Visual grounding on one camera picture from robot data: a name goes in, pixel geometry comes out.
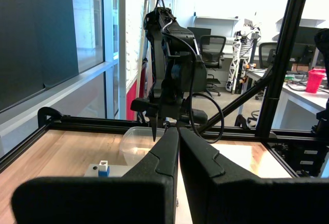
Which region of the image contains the black office chair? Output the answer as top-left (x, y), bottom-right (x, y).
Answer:
top-left (199, 35), bottom-right (227, 99)
top-left (255, 42), bottom-right (278, 101)

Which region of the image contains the blue and white connector block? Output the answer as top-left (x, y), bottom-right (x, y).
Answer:
top-left (98, 160), bottom-right (111, 177)

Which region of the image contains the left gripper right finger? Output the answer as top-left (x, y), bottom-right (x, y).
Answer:
top-left (179, 128), bottom-right (329, 224)

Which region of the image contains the black aluminium frame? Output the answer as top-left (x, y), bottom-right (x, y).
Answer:
top-left (0, 0), bottom-right (329, 180)

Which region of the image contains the white lattice stand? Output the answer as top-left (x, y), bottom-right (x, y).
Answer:
top-left (225, 18), bottom-right (262, 95)

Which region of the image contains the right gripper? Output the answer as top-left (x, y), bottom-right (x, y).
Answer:
top-left (131, 95), bottom-right (208, 143)

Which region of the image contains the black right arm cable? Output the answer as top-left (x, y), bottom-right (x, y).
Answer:
top-left (155, 0), bottom-right (225, 144)

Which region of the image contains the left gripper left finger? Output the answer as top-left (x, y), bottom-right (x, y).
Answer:
top-left (11, 127), bottom-right (180, 224)

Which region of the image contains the black computer monitor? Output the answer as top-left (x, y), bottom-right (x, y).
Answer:
top-left (187, 26), bottom-right (212, 40)
top-left (291, 26), bottom-right (329, 64)

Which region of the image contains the red cabinet panel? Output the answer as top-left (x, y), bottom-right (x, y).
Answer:
top-left (125, 80), bottom-right (138, 121)

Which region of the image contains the white desk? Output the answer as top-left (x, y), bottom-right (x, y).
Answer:
top-left (239, 68), bottom-right (329, 132)

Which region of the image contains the clear plastic tub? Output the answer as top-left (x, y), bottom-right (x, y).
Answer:
top-left (119, 126), bottom-right (168, 167)

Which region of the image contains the white desk shelf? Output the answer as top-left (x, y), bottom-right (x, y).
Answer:
top-left (192, 15), bottom-right (241, 55)

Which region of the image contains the red plastic bin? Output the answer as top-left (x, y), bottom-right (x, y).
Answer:
top-left (305, 67), bottom-right (327, 94)

